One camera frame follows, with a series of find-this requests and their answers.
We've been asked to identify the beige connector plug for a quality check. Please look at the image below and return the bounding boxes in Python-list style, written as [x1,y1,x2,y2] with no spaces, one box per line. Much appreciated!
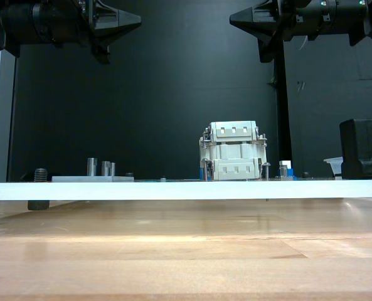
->
[203,120,267,148]

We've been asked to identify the beige connector socket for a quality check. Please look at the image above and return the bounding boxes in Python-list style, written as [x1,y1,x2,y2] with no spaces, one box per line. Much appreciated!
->
[198,141,272,182]

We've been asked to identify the small black connector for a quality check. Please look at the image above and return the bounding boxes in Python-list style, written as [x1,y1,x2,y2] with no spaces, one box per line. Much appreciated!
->
[338,118,372,180]

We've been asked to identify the grey metal plate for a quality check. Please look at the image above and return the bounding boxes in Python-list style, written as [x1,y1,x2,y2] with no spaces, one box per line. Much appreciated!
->
[51,175,135,183]

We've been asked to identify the clear plastic tub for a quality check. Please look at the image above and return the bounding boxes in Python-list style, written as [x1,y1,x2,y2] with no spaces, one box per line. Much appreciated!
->
[322,150,372,180]

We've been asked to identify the black set screw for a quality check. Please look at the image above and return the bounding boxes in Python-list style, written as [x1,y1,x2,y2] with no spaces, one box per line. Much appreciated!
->
[34,168,50,183]

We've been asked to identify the white task board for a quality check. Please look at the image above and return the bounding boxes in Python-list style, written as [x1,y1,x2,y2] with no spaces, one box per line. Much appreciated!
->
[0,180,372,201]

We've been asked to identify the black board foot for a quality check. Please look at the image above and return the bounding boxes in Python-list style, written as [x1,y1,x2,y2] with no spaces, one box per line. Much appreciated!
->
[28,200,50,211]

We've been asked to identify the black aluminium frame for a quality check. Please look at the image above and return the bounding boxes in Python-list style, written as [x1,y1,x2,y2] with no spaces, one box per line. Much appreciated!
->
[267,31,295,172]

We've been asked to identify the grey metal window frame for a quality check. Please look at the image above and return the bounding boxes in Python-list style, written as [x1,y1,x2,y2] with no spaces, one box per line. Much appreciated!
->
[0,50,17,183]

